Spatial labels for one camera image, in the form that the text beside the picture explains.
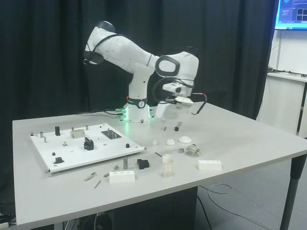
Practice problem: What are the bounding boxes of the thin black rod red tag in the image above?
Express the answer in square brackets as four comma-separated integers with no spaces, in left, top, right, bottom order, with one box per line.
[191,92,207,115]

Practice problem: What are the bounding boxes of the long white peg holder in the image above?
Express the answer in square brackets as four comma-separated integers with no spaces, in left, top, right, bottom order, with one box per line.
[109,170,136,184]
[198,160,223,171]

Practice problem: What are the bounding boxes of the blue screen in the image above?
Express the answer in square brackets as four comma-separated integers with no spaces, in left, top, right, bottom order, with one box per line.
[274,0,307,31]

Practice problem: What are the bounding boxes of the grey floor cable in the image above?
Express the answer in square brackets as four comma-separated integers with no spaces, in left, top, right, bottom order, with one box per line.
[199,183,288,230]

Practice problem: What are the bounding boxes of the black curtain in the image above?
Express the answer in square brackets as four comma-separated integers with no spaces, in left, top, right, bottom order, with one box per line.
[0,0,280,216]

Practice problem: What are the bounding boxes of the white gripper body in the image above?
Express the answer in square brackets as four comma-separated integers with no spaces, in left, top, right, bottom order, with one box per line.
[155,102,192,122]

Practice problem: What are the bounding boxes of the white task board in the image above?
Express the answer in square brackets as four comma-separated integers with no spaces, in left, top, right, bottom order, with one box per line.
[30,123,147,174]

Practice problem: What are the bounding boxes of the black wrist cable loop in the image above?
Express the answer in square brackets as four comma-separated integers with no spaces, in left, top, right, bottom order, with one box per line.
[153,76,170,104]

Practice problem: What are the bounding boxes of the white power strip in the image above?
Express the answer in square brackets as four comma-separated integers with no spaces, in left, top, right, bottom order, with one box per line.
[0,214,16,228]

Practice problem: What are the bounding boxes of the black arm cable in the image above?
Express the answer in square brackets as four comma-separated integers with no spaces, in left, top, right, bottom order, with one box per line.
[85,33,154,67]

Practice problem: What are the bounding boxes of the white cabinet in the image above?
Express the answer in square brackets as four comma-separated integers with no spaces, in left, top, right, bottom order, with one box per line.
[258,70,307,139]

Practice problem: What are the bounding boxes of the black table leg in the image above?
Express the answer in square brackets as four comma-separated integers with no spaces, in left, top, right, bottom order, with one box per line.
[280,150,305,230]

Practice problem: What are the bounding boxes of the black D-SUB plug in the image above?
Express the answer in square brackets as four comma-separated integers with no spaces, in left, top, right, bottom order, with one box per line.
[136,159,151,170]

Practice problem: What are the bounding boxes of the black box under table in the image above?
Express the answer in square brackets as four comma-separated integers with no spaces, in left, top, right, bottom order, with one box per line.
[64,186,199,230]

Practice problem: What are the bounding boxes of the black base cable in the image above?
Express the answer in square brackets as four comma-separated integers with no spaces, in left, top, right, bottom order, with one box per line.
[79,109,125,117]

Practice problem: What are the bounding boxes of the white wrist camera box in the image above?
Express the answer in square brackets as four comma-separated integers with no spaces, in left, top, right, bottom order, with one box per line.
[162,83,182,94]

